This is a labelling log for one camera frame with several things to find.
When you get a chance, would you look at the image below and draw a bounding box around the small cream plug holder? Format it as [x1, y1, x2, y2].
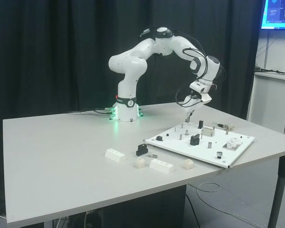
[134, 158, 147, 170]
[183, 159, 194, 171]

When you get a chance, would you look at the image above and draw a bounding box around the long white peg holder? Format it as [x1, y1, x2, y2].
[149, 159, 175, 175]
[104, 148, 128, 164]

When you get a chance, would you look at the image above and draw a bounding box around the black base cable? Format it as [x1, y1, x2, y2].
[71, 107, 115, 116]

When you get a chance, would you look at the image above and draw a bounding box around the white task board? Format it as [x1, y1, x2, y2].
[143, 120, 256, 170]

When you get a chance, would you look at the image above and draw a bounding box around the white cabinet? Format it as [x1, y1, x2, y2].
[247, 70, 285, 138]

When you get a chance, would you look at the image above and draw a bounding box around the black curtain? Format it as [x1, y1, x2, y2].
[0, 0, 262, 209]

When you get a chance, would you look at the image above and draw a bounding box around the flat white mounting plate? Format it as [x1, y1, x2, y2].
[200, 92, 213, 105]

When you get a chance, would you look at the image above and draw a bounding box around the black D-SUB plug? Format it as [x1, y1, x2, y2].
[135, 143, 149, 157]

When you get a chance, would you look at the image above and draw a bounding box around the black looped gripper cable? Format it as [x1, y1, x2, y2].
[175, 81, 196, 106]

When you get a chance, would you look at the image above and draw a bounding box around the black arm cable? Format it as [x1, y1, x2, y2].
[139, 27, 227, 83]

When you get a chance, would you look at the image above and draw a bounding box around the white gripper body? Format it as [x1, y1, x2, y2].
[181, 94, 204, 107]

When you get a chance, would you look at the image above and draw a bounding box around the black box under table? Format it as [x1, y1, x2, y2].
[52, 184, 188, 228]

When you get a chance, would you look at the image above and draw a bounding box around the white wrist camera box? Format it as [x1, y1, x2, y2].
[189, 80, 211, 95]

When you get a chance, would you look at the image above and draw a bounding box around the grey floor cable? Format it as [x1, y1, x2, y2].
[195, 182, 229, 228]

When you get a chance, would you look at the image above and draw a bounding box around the dark table leg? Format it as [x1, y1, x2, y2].
[267, 155, 285, 228]

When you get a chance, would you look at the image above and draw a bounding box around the blue screen monitor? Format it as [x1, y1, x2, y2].
[260, 0, 285, 31]

